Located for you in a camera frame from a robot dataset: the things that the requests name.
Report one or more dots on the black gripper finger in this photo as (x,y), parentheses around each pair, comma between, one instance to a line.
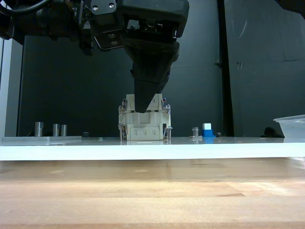
(147,71)
(88,35)
(87,19)

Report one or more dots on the beige connector base housing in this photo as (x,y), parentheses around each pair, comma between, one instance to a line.
(143,131)

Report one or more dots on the small blue holder white cube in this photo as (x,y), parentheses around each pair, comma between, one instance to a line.
(207,133)

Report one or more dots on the black screw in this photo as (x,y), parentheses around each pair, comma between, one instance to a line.
(85,134)
(218,135)

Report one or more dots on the white plastic board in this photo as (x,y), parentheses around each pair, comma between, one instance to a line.
(71,152)

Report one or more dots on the grey metal plate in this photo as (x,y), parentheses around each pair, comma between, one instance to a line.
(23,140)

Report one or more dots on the clear plastic tub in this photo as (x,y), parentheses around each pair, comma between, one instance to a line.
(293,126)

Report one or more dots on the black upright post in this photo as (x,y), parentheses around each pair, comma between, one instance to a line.
(225,71)

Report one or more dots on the grey aluminium backdrop frame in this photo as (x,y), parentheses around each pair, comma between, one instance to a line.
(9,95)

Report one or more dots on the silver metal post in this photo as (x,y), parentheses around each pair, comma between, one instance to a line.
(64,131)
(39,130)
(56,130)

